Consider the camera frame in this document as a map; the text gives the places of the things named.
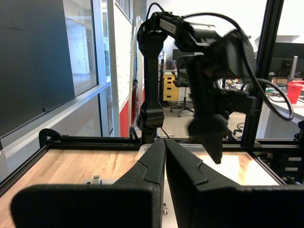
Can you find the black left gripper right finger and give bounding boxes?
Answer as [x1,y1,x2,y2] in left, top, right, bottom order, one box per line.
[166,139,304,228]

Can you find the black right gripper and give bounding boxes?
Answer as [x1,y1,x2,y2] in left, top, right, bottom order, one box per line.
[189,91,258,164]

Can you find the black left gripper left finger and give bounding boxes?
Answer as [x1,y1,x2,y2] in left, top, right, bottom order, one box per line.
[10,138,166,228]

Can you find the white and blue connector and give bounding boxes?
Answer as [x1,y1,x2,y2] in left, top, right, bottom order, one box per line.
[83,175,104,186]

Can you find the black controller box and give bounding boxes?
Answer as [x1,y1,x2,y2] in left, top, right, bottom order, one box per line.
[253,152,304,186]

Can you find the white task board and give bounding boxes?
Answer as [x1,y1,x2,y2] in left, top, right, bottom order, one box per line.
[83,163,179,228]

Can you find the clear plastic tub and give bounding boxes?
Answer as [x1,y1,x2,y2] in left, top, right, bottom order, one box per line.
[138,143,207,164]

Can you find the yellow drawer cabinet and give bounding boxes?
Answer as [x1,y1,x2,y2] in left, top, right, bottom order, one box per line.
[163,75,179,101]

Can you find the grey office chair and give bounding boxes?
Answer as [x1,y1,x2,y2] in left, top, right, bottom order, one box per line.
[170,55,198,117]

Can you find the red panel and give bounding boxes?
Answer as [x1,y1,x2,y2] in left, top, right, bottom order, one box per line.
[118,98,131,138]

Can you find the white desk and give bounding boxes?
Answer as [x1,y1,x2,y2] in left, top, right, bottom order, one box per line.
[263,95,304,140]

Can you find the red plastic bin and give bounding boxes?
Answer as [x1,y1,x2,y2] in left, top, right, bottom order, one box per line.
[286,80,304,105]

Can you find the black computer monitor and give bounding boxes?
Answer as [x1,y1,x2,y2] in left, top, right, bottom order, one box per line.
[269,42,304,80]
[172,48,188,59]

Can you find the white partition panel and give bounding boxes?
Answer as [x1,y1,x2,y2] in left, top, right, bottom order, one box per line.
[106,0,137,138]

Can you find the grey window mullion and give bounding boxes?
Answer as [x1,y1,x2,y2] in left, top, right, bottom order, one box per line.
[91,0,114,138]

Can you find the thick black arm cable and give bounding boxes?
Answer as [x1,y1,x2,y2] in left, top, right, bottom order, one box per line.
[182,12,295,122]

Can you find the grey window sill rail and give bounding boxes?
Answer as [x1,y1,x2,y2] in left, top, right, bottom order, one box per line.
[0,83,112,160]

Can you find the black frame post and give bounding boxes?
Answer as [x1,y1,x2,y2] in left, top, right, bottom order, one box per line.
[240,0,285,147]

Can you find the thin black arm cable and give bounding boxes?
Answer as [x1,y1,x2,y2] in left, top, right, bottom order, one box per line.
[146,2,167,22]

